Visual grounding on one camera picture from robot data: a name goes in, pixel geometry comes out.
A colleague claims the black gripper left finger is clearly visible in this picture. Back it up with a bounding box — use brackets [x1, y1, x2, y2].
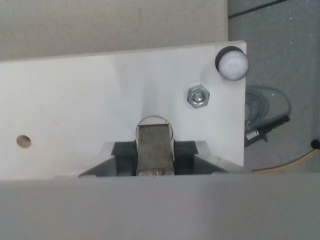
[78, 141, 138, 179]

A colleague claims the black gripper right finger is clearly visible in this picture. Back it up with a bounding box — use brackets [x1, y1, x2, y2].
[173, 140, 249, 177]

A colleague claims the metal square peg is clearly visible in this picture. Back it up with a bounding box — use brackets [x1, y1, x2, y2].
[136, 123, 176, 178]

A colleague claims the metal hex nut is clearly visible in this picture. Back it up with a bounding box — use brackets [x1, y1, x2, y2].
[185, 84, 211, 109]

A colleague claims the white task board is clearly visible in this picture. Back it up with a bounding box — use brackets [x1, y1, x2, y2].
[0, 40, 248, 181]

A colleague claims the black power strip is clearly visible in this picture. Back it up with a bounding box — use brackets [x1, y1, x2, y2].
[244, 115, 292, 149]

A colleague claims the round black white board knob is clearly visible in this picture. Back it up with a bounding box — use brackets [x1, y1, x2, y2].
[215, 46, 251, 82]

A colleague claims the grey coiled cable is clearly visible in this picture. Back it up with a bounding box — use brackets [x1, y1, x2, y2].
[245, 85, 293, 131]

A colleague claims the yellow cable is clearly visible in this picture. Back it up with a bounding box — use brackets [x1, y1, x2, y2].
[251, 146, 320, 174]

